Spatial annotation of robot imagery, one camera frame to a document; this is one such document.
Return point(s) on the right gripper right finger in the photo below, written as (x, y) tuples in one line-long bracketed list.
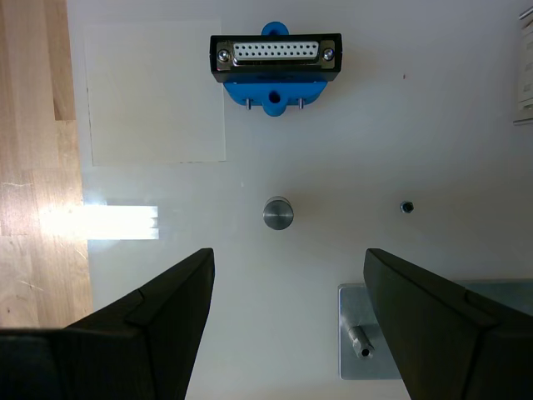
[(458, 354)]

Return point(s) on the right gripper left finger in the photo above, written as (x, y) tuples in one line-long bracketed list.
[(125, 354)]

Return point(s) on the metal 16mm cylinder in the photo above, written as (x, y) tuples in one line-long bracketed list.
[(278, 214)]

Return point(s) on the white taskboard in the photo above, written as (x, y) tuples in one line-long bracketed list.
[(333, 166)]

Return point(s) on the small metal standoff pin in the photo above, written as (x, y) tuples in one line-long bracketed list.
[(359, 339)]

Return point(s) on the grey metal block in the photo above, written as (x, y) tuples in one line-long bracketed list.
[(352, 304)]

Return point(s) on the beige rectangular connector housing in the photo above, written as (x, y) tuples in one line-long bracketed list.
[(525, 83)]

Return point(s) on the black D-sub connector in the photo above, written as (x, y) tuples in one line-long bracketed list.
[(275, 54)]

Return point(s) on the blue connector mount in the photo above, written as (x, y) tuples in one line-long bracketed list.
[(275, 96)]

